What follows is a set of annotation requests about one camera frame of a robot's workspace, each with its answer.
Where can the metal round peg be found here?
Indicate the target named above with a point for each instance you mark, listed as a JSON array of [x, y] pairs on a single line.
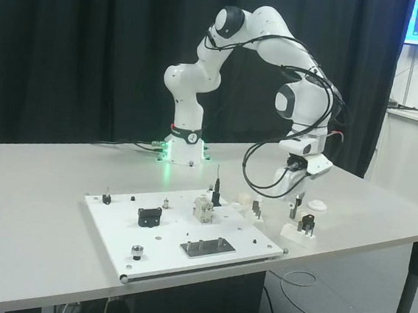
[[294, 213], [306, 230]]

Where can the small black plug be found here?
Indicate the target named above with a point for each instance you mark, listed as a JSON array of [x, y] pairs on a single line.
[[106, 198]]

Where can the metal square peg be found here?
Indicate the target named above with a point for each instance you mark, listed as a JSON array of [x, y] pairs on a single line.
[[254, 207]]

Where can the metal bolt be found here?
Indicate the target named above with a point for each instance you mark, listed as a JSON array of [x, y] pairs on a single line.
[[136, 252]]

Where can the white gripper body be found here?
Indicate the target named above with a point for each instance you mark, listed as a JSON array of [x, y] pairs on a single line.
[[287, 184]]

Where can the black waterproof plug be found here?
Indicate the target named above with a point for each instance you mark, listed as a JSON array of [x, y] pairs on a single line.
[[216, 192]]

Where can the white task board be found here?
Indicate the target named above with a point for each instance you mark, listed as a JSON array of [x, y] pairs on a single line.
[[171, 245]]

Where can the white round peg holder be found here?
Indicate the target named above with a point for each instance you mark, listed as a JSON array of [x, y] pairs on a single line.
[[294, 233]]

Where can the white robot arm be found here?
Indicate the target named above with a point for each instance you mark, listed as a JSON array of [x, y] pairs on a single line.
[[277, 26]]

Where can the white medium gear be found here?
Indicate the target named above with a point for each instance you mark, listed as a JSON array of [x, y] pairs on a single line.
[[244, 198]]

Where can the beige Ethernet plug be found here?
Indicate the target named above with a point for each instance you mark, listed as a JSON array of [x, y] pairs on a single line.
[[203, 210]]

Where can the white square peg holder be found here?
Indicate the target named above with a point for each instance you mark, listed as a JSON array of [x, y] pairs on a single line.
[[258, 222]]

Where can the white large gear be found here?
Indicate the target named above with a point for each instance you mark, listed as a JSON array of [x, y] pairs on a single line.
[[317, 207]]

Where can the black curtain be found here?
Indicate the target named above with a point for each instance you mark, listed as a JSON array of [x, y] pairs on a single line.
[[75, 40]]

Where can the white cabinet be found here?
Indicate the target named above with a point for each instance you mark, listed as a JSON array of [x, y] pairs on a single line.
[[409, 157]]

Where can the metal BNC plug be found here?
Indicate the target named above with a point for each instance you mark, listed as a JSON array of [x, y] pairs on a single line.
[[166, 203]]

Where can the small white holder block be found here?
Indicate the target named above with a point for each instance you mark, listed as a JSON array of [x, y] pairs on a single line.
[[298, 214]]

